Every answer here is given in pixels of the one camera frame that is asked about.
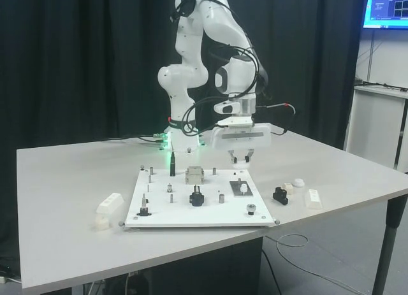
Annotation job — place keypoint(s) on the black curtain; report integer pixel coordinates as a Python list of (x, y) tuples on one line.
[(95, 62)]

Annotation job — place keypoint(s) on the white task board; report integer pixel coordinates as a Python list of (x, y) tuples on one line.
[(197, 199)]

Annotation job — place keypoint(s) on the metal bolt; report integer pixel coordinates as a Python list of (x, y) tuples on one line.
[(250, 209)]

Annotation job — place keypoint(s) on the black USB plug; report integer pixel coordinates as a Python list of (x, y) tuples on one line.
[(172, 163)]

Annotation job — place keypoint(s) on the black waterproof plug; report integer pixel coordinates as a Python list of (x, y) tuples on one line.
[(195, 197)]

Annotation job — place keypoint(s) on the white medium gear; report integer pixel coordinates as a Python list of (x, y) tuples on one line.
[(299, 182)]

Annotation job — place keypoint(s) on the white slotted holder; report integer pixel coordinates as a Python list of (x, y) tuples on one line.
[(314, 199)]

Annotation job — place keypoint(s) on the black plug holder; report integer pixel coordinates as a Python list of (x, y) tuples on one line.
[(280, 194)]

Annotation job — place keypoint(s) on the blue screen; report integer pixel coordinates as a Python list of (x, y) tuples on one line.
[(385, 9)]

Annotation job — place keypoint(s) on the white peg holder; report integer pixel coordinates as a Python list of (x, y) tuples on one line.
[(109, 205)]

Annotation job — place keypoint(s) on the black Ethernet plug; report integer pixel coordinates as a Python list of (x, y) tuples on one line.
[(144, 206)]

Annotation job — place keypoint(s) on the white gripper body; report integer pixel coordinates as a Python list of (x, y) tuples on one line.
[(240, 135)]

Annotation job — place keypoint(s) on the white cabinet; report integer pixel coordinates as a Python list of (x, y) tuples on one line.
[(376, 123)]

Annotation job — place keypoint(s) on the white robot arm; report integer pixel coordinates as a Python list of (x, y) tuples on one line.
[(191, 78)]

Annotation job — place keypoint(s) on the metal round peg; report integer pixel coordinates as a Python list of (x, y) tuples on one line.
[(221, 199)]

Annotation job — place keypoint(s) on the metal BNC plug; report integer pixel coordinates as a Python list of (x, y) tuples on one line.
[(170, 188)]

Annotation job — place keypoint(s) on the black table leg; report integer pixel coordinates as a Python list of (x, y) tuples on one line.
[(391, 231)]

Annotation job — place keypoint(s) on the metal D-SUB plug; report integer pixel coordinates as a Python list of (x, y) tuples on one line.
[(194, 176)]

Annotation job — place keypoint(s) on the beige small holder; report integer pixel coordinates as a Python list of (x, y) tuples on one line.
[(288, 187)]

